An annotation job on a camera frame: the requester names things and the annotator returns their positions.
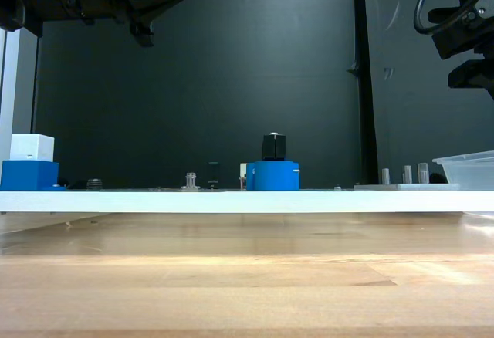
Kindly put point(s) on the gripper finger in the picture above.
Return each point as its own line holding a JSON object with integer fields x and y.
{"x": 158, "y": 6}

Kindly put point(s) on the white taskboard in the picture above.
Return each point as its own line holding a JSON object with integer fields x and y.
{"x": 247, "y": 201}

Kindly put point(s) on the clear plastic tub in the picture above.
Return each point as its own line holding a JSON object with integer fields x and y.
{"x": 471, "y": 172}

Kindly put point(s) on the thick grey metal peg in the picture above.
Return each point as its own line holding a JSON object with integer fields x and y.
{"x": 423, "y": 173}

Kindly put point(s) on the medium grey metal peg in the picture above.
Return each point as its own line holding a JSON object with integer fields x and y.
{"x": 407, "y": 174}

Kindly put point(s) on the grey metal peg block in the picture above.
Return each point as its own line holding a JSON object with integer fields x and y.
{"x": 409, "y": 187}

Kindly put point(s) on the thin grey metal peg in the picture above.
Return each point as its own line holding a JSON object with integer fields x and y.
{"x": 385, "y": 176}

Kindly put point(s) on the small black socket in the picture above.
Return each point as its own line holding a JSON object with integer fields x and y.
{"x": 213, "y": 172}

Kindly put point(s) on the small clear metal connector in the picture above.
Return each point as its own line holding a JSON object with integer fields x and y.
{"x": 190, "y": 183}

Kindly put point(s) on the beige connector housing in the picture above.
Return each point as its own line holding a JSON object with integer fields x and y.
{"x": 243, "y": 170}

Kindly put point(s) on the small black threaded knob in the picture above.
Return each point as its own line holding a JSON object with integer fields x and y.
{"x": 95, "y": 184}

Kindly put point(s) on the blue white connector block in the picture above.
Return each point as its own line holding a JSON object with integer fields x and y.
{"x": 29, "y": 176}

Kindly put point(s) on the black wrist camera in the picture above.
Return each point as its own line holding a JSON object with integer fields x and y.
{"x": 455, "y": 37}

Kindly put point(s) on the black metal frame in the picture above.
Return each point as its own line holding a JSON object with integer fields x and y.
{"x": 363, "y": 83}

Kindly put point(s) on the blue clamp mount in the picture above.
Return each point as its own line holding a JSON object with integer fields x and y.
{"x": 274, "y": 176}

